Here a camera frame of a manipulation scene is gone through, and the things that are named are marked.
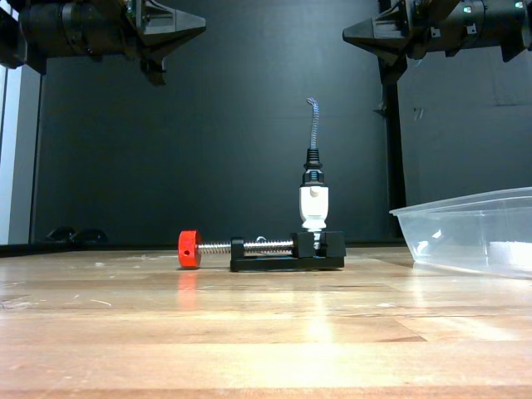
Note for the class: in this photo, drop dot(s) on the clear plastic tub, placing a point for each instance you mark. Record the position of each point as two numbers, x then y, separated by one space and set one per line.
457 232

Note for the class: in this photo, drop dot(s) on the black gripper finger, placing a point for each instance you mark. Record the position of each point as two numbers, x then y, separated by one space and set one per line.
374 35
178 25

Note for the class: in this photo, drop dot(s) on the black clamp with red knob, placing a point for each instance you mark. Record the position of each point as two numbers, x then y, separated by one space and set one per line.
291 264

